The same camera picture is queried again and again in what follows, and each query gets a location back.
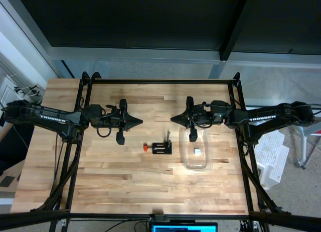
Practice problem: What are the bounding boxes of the laptop screen with blue edge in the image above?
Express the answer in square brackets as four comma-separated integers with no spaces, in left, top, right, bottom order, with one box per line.
[150,222,218,232]

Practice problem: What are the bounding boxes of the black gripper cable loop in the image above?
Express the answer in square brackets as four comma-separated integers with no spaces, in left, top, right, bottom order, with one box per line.
[189,102,223,130]
[96,124,113,138]

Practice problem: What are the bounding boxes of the black vise with orange knob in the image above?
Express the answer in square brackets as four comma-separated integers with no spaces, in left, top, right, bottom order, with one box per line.
[143,141,174,155]

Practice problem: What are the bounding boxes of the grey metal chair legs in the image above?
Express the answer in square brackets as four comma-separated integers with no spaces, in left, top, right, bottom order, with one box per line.
[293,124,321,170]

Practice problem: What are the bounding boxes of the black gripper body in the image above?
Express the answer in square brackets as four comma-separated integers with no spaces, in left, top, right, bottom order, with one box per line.
[109,99,128,145]
[186,96,203,143]

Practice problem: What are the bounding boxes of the black metal table frame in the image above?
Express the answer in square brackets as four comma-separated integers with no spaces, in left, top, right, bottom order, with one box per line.
[0,71,321,232]

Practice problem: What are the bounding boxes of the clear plastic container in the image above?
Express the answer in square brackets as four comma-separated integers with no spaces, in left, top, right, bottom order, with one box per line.
[181,128,213,172]

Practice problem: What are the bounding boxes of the white stepped plastic stool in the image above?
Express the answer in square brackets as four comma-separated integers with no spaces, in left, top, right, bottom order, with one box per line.
[253,130,290,191]

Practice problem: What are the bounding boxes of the brown cardboard box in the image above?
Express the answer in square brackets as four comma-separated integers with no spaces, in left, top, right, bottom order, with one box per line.
[0,159,26,192]

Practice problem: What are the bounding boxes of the black structural column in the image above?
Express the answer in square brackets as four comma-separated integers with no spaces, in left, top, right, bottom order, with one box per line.
[219,0,251,61]

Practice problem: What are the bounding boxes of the tangle of cables and plugs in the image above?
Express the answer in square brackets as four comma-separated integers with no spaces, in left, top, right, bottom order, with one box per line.
[12,85,44,98]

